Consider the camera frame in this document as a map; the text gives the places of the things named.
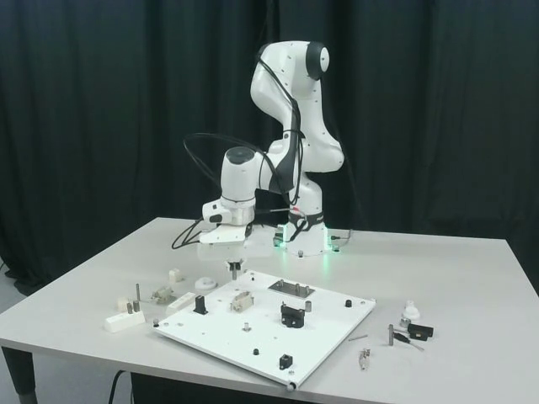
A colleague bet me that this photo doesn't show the long white peg holder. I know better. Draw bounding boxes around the long white peg holder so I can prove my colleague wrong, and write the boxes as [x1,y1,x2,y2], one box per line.
[165,291,197,315]

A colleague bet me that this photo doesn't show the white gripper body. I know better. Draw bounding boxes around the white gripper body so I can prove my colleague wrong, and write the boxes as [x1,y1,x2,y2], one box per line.
[195,242,253,262]

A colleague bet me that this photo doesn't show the black cable loop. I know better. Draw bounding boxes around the black cable loop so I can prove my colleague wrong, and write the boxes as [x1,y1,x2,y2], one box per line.
[171,132,270,250]

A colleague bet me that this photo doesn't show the black plug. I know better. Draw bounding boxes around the black plug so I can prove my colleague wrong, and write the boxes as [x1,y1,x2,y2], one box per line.
[405,323,435,340]

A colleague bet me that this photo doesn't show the black curtain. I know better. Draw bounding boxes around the black curtain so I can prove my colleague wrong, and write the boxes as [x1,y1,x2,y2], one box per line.
[0,0,539,291]

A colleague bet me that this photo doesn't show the black cable under table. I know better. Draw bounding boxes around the black cable under table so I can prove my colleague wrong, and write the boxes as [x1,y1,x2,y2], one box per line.
[109,369,132,404]

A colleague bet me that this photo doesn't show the metal D-SUB plug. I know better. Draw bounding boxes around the metal D-SUB plug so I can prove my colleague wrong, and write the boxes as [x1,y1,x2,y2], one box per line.
[150,286,176,304]

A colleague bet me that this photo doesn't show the white task board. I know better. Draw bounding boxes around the white task board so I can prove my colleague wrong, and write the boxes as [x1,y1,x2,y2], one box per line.
[151,268,377,391]

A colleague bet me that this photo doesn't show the black handled thin tool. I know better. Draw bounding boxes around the black handled thin tool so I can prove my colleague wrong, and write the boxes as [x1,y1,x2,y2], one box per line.
[393,331,425,353]

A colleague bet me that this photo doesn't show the white small gear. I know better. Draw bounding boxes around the white small gear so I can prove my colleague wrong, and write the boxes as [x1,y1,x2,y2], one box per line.
[401,299,421,323]

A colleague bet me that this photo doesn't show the black table leg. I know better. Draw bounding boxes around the black table leg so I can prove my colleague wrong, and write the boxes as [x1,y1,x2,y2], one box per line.
[1,345,35,404]

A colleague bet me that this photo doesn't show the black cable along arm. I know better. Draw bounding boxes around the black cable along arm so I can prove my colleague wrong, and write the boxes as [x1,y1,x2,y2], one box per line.
[257,56,307,199]

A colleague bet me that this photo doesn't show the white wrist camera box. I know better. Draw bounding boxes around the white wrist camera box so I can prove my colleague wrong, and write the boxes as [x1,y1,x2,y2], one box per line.
[201,200,232,224]

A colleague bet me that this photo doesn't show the wide white peg holder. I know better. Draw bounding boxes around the wide white peg holder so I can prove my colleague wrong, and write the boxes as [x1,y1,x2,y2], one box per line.
[103,309,147,335]

